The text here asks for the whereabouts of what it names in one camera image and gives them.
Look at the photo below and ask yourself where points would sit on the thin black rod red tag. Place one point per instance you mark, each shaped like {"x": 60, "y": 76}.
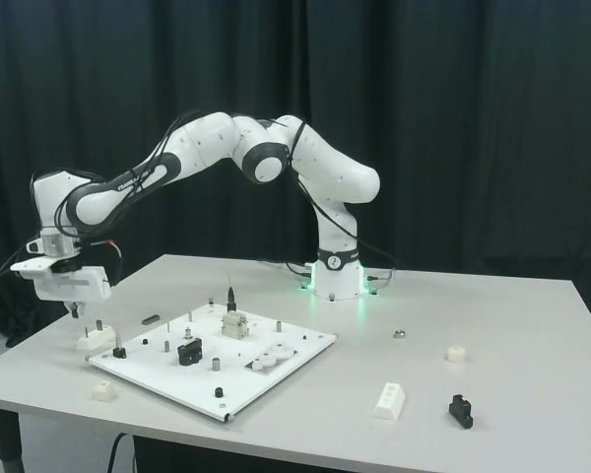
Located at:
{"x": 117, "y": 251}

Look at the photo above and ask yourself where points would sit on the metal peg on black base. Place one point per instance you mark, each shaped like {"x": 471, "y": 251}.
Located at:
{"x": 118, "y": 345}

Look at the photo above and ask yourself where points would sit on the white large gear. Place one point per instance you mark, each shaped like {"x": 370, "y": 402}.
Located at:
{"x": 282, "y": 351}

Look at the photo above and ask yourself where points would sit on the white small gear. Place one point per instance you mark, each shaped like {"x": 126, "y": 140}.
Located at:
{"x": 257, "y": 366}

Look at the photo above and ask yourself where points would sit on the white task board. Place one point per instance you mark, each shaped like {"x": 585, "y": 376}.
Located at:
{"x": 212, "y": 379}

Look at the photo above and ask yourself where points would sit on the flat white mounting plate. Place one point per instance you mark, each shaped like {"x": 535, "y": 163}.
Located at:
{"x": 32, "y": 266}

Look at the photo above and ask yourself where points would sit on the black waterproof plug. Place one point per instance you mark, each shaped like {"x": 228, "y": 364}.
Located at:
{"x": 230, "y": 298}

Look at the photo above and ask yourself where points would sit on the small white stepped holder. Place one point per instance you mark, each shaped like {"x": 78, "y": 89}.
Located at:
{"x": 102, "y": 391}

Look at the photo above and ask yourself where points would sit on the small dark metal plug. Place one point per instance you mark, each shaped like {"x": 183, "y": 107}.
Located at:
{"x": 150, "y": 319}

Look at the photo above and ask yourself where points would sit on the small white round holder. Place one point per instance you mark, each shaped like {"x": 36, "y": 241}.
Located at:
{"x": 456, "y": 354}

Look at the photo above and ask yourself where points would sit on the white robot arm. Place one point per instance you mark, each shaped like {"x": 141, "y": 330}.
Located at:
{"x": 207, "y": 143}

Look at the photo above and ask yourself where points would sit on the metal BNC plug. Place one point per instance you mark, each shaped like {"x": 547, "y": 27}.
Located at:
{"x": 188, "y": 335}

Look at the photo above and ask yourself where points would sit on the white peg holder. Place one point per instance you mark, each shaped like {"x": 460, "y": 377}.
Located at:
{"x": 94, "y": 340}

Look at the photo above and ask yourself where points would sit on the metal nut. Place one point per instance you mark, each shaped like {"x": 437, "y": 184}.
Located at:
{"x": 399, "y": 334}

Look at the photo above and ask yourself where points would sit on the black knob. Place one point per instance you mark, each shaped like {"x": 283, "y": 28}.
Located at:
{"x": 219, "y": 392}

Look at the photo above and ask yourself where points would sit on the black curtains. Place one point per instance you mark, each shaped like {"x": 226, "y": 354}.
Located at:
{"x": 423, "y": 123}

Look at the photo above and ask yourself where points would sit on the pale connector block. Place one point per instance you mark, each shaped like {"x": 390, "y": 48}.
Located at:
{"x": 234, "y": 326}

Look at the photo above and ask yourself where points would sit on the white holder with holes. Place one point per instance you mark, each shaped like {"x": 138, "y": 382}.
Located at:
{"x": 387, "y": 401}

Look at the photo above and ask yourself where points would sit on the black D-SUB plug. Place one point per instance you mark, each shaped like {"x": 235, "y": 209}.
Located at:
{"x": 189, "y": 355}

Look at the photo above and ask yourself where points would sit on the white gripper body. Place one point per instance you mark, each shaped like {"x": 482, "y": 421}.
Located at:
{"x": 74, "y": 285}

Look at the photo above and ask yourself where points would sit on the white medium gear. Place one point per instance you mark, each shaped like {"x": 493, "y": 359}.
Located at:
{"x": 267, "y": 360}

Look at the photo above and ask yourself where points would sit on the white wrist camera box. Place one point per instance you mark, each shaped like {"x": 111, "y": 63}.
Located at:
{"x": 34, "y": 246}

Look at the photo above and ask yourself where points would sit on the dark table leg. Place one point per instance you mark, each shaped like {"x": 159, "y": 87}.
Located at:
{"x": 0, "y": 433}

